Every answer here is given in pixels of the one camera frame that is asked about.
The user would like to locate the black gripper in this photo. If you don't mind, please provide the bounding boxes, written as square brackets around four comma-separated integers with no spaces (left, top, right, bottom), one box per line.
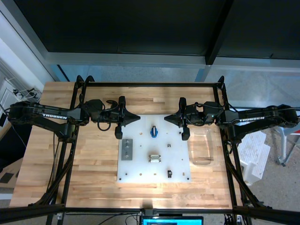
[164,97,204,142]
[101,95,142,140]

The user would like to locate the blue lit screen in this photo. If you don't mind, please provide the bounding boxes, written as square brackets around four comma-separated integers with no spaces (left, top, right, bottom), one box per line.
[140,216,204,225]

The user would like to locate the clear plastic tub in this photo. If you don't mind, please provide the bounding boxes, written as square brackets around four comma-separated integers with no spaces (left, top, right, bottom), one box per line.
[187,127,215,166]

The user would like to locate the black vertical wall post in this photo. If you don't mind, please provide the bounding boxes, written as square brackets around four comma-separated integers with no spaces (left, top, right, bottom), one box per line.
[205,0,235,66]

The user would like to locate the small black camera box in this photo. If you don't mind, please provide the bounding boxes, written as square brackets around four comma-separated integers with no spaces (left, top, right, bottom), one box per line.
[140,207,157,216]

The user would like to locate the grey metal stand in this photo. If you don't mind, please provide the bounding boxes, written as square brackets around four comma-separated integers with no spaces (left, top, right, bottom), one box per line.
[274,127,300,167]

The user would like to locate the black aluminium frame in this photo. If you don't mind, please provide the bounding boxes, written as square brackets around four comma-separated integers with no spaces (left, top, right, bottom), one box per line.
[0,75,274,225]

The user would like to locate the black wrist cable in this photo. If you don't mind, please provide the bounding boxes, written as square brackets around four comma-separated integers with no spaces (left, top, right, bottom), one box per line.
[97,118,113,132]

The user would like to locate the brown cardboard box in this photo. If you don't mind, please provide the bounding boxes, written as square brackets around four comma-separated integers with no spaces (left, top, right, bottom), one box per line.
[0,157,24,188]

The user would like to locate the white plastic board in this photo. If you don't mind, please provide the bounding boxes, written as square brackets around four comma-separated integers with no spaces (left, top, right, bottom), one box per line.
[116,114,192,183]

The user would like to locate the black and white cables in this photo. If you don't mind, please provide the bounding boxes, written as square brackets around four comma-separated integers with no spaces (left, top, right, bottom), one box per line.
[13,88,42,99]

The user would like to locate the grey metal plate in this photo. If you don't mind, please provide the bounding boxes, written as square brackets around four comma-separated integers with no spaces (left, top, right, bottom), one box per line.
[120,139,134,161]

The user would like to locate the white foam packing block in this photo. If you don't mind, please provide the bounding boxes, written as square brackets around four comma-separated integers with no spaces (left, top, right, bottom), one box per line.
[236,131,272,187]

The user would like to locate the blue round connector socket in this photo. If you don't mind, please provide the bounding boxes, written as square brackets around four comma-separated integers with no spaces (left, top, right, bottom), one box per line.
[149,125,159,139]

